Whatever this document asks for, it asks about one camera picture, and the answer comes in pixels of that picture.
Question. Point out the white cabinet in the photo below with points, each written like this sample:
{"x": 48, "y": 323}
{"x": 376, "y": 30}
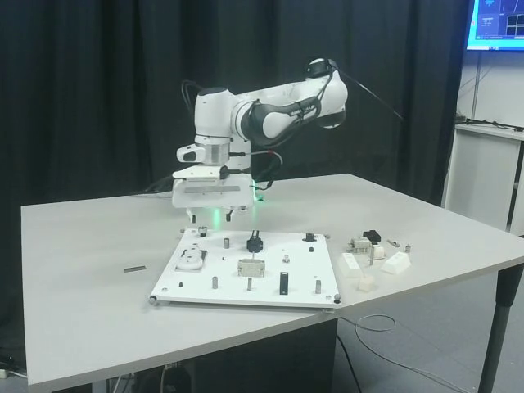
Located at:
{"x": 483, "y": 184}

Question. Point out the white cube holder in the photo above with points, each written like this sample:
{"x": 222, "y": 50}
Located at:
{"x": 366, "y": 283}

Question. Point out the white large gear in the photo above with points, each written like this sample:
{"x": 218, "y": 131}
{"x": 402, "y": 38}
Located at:
{"x": 189, "y": 263}

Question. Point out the metal connector housing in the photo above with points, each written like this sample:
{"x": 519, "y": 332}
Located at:
{"x": 357, "y": 244}

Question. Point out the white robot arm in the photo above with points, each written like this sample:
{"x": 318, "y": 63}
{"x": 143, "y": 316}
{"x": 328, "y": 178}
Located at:
{"x": 262, "y": 118}

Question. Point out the black USB plug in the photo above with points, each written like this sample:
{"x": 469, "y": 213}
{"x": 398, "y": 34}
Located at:
{"x": 283, "y": 282}

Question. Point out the flat metal bar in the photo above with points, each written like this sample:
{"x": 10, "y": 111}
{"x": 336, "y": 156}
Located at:
{"x": 135, "y": 269}

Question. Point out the black curtains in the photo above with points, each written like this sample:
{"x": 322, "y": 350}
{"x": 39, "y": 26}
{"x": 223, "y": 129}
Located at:
{"x": 102, "y": 82}

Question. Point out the thin metal round peg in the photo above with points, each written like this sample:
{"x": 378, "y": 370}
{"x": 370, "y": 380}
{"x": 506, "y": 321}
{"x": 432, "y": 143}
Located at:
{"x": 249, "y": 285}

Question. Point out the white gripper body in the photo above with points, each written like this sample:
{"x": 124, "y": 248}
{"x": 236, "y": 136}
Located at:
{"x": 213, "y": 198}

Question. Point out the metal square peg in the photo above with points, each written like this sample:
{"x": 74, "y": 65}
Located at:
{"x": 317, "y": 286}

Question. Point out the white wedge peg holder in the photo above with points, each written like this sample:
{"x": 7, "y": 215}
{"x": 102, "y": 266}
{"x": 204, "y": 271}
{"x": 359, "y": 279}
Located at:
{"x": 350, "y": 265}
{"x": 396, "y": 263}

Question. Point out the thin black rod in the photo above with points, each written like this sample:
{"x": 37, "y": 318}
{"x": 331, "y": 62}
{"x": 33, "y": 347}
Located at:
{"x": 275, "y": 170}

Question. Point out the white task board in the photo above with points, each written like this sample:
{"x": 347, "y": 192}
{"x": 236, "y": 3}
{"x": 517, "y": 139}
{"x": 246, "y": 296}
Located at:
{"x": 245, "y": 292}

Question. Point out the black waterproof plug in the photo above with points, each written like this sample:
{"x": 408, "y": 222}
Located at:
{"x": 254, "y": 243}

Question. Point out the metal D-SUB plug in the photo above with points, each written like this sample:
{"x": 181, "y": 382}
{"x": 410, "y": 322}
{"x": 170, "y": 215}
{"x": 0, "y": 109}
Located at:
{"x": 250, "y": 268}

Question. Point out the blue screen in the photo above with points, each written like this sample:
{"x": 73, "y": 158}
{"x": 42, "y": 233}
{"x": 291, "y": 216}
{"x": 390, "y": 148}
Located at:
{"x": 497, "y": 24}

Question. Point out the black Ethernet plug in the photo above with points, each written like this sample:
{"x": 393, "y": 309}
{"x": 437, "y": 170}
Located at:
{"x": 310, "y": 236}

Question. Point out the white small gear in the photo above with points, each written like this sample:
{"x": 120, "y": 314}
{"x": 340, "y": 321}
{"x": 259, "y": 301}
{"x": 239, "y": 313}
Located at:
{"x": 193, "y": 251}

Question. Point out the metal BNC plug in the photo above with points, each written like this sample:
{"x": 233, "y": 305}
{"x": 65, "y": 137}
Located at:
{"x": 286, "y": 258}

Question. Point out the white block holder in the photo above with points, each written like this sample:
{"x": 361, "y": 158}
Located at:
{"x": 379, "y": 251}

